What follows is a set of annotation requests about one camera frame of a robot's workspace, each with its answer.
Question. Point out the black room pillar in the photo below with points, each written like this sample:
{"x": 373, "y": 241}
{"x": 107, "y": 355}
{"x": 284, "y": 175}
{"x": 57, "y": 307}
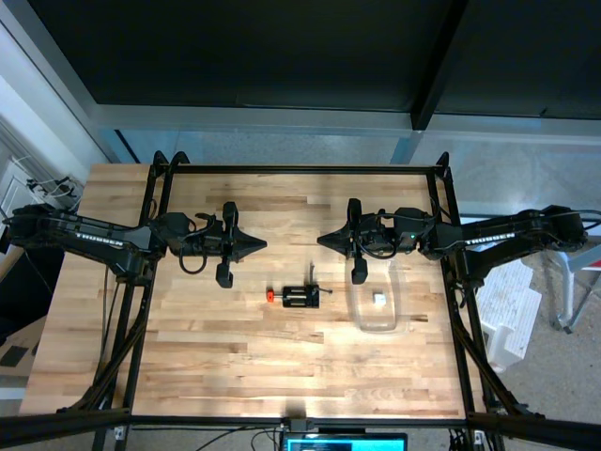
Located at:
{"x": 436, "y": 70}

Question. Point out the small white block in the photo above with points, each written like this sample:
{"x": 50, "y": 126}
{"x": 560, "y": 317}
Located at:
{"x": 379, "y": 298}

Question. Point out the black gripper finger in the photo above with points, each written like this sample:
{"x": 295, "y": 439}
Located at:
{"x": 339, "y": 236}
{"x": 245, "y": 250}
{"x": 246, "y": 240}
{"x": 341, "y": 247}

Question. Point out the black vise with orange knob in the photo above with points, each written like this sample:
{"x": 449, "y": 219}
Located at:
{"x": 300, "y": 297}

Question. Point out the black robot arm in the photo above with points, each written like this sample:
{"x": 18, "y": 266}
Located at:
{"x": 493, "y": 239}
{"x": 94, "y": 237}

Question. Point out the grey metal chair legs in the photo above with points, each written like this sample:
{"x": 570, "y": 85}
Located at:
{"x": 568, "y": 300}

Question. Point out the white foam block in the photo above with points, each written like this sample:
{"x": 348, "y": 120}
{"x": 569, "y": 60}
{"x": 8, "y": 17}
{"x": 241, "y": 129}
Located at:
{"x": 509, "y": 319}

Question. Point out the laptop screen with blue edge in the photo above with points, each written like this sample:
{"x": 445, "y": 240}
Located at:
{"x": 343, "y": 444}

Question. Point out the brown cardboard box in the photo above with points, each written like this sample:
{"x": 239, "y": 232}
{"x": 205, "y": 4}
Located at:
{"x": 21, "y": 343}

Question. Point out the black metal frame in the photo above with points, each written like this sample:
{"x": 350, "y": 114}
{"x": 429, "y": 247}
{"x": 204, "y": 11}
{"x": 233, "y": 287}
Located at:
{"x": 300, "y": 169}

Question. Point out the red and white object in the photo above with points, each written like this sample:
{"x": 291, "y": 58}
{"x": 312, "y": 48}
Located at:
{"x": 595, "y": 263}

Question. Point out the clear plastic tub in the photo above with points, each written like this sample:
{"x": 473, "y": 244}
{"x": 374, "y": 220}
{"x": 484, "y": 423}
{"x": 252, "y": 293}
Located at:
{"x": 375, "y": 326}

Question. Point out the black table-level camera box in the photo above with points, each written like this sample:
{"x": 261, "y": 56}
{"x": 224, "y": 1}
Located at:
{"x": 300, "y": 424}

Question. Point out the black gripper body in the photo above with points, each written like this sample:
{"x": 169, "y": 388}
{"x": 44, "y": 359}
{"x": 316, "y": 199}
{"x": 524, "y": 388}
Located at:
{"x": 220, "y": 244}
{"x": 371, "y": 237}

